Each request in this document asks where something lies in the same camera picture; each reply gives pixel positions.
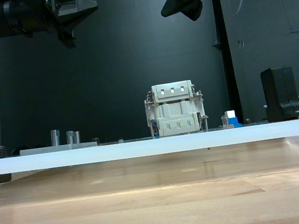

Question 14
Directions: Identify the beige HAN10E connector plug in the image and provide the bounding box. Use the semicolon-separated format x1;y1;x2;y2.
142;79;205;109

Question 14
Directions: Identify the beige connector socket housing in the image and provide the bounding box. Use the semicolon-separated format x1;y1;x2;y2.
145;98;211;139

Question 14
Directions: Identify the grey metal plate with pegs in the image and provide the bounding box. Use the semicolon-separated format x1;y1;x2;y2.
17;125;98;156

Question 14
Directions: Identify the small blue white socket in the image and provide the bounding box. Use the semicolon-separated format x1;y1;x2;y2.
224;109;241;127

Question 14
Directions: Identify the black plastic clamp block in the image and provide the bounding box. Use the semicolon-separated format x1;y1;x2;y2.
259;63;299;123

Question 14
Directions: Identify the white task board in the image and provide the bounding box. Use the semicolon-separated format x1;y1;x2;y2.
0;118;299;176

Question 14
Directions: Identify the black board foot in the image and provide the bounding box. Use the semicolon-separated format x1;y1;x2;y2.
0;172;13;183

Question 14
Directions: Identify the black wall column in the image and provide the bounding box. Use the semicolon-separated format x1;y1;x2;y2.
206;0;246;129

